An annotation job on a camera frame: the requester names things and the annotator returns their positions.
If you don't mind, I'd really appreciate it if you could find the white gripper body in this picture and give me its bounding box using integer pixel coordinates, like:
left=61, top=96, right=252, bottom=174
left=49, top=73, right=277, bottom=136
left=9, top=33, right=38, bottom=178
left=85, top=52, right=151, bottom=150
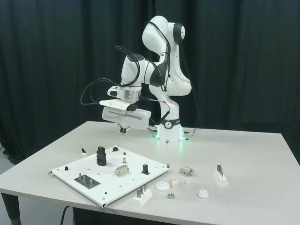
left=101, top=105, right=152, bottom=131

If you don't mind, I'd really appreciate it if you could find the flat white mounting plate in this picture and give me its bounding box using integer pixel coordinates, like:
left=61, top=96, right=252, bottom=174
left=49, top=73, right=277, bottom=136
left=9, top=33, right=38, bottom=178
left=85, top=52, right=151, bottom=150
left=99, top=99, right=132, bottom=111

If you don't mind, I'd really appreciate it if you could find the white task board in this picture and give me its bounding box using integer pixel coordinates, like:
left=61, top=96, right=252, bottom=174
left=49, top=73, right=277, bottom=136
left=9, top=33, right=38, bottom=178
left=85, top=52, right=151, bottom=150
left=48, top=144, right=171, bottom=208

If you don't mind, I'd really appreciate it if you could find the white large gear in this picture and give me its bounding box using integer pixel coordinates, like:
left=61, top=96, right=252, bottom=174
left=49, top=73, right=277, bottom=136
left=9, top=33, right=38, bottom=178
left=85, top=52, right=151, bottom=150
left=155, top=181, right=170, bottom=192

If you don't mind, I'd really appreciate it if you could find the beige waterproof plug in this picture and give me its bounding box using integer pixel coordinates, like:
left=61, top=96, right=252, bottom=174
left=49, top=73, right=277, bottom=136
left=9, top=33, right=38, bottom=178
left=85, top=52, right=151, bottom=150
left=179, top=165, right=191, bottom=177

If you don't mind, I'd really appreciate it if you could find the white round peg holder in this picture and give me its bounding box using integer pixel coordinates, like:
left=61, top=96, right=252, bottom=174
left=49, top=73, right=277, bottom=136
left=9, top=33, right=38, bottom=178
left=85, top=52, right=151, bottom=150
left=132, top=189, right=154, bottom=207

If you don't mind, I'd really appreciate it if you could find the black equipment box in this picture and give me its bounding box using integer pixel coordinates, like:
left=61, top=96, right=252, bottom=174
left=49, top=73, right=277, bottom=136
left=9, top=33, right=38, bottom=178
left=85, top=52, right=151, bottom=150
left=72, top=206, right=169, bottom=225

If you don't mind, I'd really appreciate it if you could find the black curtain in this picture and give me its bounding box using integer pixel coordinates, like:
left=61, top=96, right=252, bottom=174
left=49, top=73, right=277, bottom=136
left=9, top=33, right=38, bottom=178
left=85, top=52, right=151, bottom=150
left=0, top=0, right=300, bottom=157

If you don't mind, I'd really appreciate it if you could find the white medium gear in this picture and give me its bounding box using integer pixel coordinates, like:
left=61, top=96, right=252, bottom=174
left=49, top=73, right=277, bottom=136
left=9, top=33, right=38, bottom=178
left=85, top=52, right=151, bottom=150
left=197, top=188, right=210, bottom=199

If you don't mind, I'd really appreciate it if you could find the white square peg holder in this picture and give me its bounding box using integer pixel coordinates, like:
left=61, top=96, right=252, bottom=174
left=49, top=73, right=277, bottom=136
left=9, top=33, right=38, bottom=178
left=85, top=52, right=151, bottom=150
left=212, top=172, right=229, bottom=187

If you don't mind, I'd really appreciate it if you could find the black table leg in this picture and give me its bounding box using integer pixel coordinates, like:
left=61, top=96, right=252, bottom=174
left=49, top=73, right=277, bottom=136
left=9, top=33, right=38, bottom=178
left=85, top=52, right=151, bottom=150
left=0, top=193, right=20, bottom=225

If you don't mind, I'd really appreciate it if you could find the silver flange ring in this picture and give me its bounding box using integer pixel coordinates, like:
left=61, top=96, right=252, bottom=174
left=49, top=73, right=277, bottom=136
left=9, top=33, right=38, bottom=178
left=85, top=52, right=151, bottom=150
left=122, top=88, right=142, bottom=104

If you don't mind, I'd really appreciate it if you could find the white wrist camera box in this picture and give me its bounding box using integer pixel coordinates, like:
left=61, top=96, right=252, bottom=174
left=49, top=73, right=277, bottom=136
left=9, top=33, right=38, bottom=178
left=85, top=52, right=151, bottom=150
left=107, top=85, right=128, bottom=97

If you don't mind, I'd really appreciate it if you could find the black camera cable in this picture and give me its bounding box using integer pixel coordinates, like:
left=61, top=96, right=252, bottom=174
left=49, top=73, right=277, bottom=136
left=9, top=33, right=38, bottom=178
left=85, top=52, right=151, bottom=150
left=80, top=79, right=123, bottom=105

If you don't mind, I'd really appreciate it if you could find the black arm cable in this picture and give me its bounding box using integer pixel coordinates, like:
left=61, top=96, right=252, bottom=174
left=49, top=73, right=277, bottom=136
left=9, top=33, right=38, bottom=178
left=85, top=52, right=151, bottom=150
left=114, top=21, right=181, bottom=94

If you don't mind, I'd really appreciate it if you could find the black floor cable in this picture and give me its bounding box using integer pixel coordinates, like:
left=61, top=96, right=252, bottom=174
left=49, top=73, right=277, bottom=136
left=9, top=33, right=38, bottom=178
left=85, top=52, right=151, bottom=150
left=60, top=205, right=74, bottom=225

